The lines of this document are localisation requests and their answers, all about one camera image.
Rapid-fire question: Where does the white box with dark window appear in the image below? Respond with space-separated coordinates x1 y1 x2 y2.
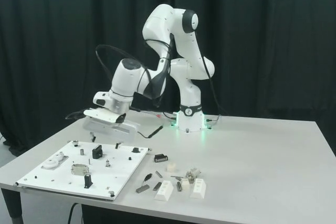
92 91 113 107

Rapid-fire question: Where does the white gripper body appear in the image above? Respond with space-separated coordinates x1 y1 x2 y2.
83 120 138 143

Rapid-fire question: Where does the silver flange ring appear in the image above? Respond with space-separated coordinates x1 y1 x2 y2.
109 97 133 116

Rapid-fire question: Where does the black table leg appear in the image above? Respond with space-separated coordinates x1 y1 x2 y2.
0 187 24 224

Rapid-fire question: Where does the white three-hole peg holder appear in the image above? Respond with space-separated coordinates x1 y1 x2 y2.
189 178 207 199
154 180 173 201

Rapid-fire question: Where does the white large gear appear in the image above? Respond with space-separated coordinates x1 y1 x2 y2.
43 158 60 170

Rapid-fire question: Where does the black curtain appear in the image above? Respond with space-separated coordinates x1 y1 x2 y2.
0 0 336 156

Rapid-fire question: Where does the black cable loop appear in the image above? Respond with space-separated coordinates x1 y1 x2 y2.
95 31 175 109

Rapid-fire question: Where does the long black arm cable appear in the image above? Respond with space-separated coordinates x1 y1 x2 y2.
194 28 223 120

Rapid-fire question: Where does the thin black rod on wire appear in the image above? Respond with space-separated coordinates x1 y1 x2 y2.
131 107 164 138

